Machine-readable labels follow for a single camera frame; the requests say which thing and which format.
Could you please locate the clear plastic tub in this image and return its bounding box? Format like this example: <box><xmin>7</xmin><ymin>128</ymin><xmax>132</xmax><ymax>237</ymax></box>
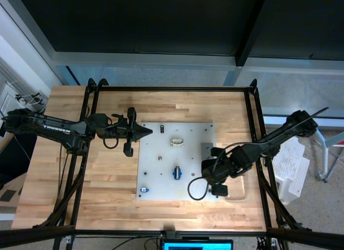
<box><xmin>225</xmin><ymin>168</ymin><xmax>249</xmax><ymax>204</ymax></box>

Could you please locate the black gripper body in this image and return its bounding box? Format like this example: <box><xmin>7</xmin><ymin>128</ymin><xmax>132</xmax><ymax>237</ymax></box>
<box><xmin>111</xmin><ymin>107</ymin><xmax>138</xmax><ymax>158</ymax></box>
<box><xmin>211</xmin><ymin>146</ymin><xmax>235</xmax><ymax>199</ymax></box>

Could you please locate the grey metal chair frame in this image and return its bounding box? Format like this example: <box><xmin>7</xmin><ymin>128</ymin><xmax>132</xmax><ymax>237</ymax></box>
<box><xmin>314</xmin><ymin>126</ymin><xmax>344</xmax><ymax>184</ymax></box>

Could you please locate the grey metal block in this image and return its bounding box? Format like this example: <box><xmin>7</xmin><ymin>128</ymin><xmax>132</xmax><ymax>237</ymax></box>
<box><xmin>200</xmin><ymin>142</ymin><xmax>216</xmax><ymax>162</ymax></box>

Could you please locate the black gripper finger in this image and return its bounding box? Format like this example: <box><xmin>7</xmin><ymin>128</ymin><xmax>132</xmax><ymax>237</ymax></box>
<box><xmin>202</xmin><ymin>159</ymin><xmax>216</xmax><ymax>172</ymax></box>
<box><xmin>136</xmin><ymin>122</ymin><xmax>154</xmax><ymax>132</ymax></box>
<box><xmin>202</xmin><ymin>169</ymin><xmax>216</xmax><ymax>184</ymax></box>
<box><xmin>136</xmin><ymin>131</ymin><xmax>154</xmax><ymax>141</ymax></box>

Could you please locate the screen with blue edge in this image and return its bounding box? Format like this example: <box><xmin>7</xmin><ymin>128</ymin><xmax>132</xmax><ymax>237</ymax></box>
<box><xmin>160</xmin><ymin>239</ymin><xmax>234</xmax><ymax>250</ymax></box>

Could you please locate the black metal frame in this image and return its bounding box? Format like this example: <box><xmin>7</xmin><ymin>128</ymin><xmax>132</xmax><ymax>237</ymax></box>
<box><xmin>0</xmin><ymin>77</ymin><xmax>344</xmax><ymax>250</ymax></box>

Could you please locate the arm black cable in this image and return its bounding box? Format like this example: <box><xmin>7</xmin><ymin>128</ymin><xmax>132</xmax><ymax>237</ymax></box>
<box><xmin>187</xmin><ymin>145</ymin><xmax>234</xmax><ymax>201</ymax></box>
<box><xmin>103</xmin><ymin>114</ymin><xmax>124</xmax><ymax>149</ymax></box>

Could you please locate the blue round holder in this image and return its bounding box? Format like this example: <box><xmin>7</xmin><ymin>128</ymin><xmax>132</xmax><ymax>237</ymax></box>
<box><xmin>171</xmin><ymin>165</ymin><xmax>184</xmax><ymax>181</ymax></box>

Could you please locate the cardboard box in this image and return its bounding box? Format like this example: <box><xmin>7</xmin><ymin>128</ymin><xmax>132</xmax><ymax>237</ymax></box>
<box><xmin>0</xmin><ymin>172</ymin><xmax>27</xmax><ymax>221</ymax></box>

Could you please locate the bundle of plug cables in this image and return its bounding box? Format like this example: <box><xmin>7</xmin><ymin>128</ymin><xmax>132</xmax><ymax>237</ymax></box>
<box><xmin>15</xmin><ymin>92</ymin><xmax>45</xmax><ymax>106</ymax></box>

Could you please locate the black case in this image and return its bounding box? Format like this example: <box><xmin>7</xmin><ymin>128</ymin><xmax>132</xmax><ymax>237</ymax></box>
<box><xmin>0</xmin><ymin>131</ymin><xmax>30</xmax><ymax>190</ymax></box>

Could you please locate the white board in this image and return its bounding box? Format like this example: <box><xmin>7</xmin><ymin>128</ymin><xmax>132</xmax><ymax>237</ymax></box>
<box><xmin>136</xmin><ymin>122</ymin><xmax>219</xmax><ymax>202</ymax></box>

